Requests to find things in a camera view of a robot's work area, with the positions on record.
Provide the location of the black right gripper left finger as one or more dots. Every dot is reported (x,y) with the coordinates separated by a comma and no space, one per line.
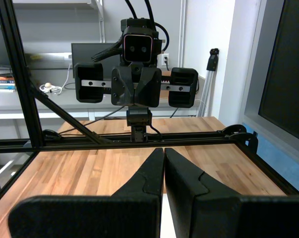
(102,218)

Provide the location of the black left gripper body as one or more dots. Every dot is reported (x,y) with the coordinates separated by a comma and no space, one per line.
(88,94)

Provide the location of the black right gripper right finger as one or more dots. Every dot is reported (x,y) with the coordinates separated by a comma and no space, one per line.
(238,218)

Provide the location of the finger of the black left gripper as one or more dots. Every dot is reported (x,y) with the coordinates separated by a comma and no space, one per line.
(122,89)
(148,89)

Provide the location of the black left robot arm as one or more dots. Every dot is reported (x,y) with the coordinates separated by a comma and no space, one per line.
(139,117)

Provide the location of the dark computer monitor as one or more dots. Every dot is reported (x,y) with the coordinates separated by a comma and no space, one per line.
(90,53)

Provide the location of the white task board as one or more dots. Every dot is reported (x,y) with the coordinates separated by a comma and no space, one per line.
(167,223)

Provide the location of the black and silver tripod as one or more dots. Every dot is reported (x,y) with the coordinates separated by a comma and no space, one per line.
(212,62)

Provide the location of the white desk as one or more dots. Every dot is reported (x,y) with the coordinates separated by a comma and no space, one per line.
(15,101)

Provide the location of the stack of books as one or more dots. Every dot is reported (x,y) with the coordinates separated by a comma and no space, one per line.
(3,85)

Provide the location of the white wall outlet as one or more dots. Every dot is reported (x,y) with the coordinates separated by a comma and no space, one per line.
(165,59)

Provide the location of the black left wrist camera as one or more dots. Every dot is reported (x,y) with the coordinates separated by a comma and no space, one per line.
(137,48)

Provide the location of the black aluminium frame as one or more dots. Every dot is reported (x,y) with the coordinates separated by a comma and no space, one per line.
(18,74)

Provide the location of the white wall shelf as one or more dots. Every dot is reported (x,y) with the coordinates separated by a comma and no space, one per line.
(53,5)

